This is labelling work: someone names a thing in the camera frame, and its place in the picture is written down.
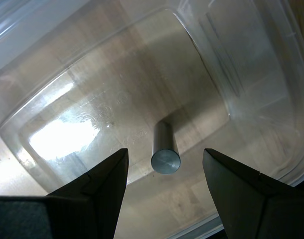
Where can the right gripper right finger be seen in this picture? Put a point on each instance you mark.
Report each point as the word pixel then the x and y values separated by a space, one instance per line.
pixel 254 206

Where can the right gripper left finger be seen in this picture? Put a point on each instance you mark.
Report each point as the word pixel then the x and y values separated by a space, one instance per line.
pixel 92 199

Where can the thick metal cylinder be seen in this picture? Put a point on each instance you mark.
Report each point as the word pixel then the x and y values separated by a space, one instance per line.
pixel 165 161

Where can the clear plastic tub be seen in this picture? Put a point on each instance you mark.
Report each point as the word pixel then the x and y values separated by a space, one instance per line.
pixel 92 74

